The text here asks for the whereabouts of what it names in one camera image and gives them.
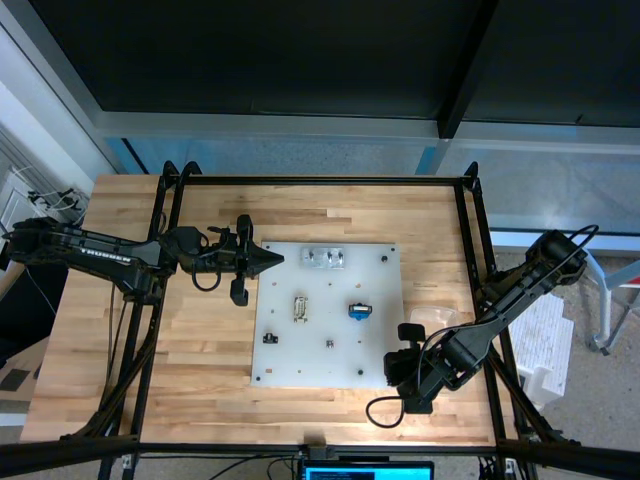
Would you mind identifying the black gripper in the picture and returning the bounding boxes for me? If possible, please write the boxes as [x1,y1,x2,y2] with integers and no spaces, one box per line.
[383,323,435,414]
[212,214,286,307]

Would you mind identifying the grey multi-pin connector housing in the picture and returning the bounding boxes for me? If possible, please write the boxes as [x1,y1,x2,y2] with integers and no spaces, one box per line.
[291,294,312,326]

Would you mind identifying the blue D-sub connector block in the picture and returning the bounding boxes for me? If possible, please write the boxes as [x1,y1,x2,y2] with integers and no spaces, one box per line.
[346,300,376,324]

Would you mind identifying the aluminium plate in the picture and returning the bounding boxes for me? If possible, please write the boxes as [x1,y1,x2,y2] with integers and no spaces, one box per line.
[298,245,348,272]

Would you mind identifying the white task board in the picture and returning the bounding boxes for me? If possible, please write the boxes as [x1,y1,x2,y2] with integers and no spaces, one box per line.
[249,241,411,391]

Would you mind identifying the laptop screen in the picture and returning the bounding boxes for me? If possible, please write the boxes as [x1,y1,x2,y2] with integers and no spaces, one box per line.
[297,460,436,480]

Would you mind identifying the white foam packing block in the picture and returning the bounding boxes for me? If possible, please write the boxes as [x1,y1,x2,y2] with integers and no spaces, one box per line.
[507,291,577,407]

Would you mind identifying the cardboard box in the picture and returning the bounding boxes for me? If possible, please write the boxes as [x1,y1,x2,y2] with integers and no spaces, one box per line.
[0,333,52,427]

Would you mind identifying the black pillar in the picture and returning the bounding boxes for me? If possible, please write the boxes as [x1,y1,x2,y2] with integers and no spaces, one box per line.
[438,0,502,140]

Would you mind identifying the black aluminium frame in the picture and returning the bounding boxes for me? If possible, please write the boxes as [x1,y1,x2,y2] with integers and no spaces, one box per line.
[0,159,640,480]

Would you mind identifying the small black fixed camera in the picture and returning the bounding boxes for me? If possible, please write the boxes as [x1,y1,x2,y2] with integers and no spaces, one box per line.
[304,433,329,459]

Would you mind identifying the grey metal chair frame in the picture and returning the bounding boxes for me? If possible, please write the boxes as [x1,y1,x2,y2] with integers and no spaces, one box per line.
[583,248,640,357]

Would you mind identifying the grey window post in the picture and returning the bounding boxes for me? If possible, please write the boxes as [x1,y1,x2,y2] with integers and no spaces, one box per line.
[0,0,122,172]

